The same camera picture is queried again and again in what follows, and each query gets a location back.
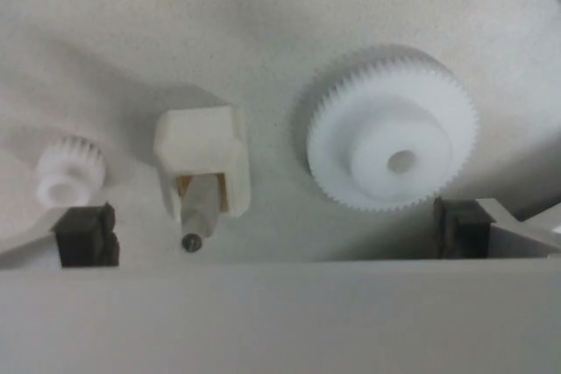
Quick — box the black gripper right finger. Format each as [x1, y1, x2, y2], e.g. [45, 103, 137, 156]
[431, 196, 561, 261]

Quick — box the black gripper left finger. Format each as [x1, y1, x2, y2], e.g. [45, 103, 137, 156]
[0, 201, 120, 268]

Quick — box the clear Ethernet plug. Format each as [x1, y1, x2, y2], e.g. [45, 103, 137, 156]
[174, 171, 230, 254]

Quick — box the white Ethernet plug holder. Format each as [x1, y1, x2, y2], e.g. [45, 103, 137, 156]
[153, 104, 252, 223]

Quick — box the white small gear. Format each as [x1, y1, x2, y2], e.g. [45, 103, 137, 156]
[35, 134, 107, 208]

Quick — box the white large gear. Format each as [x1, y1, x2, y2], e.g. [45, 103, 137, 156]
[305, 44, 478, 213]

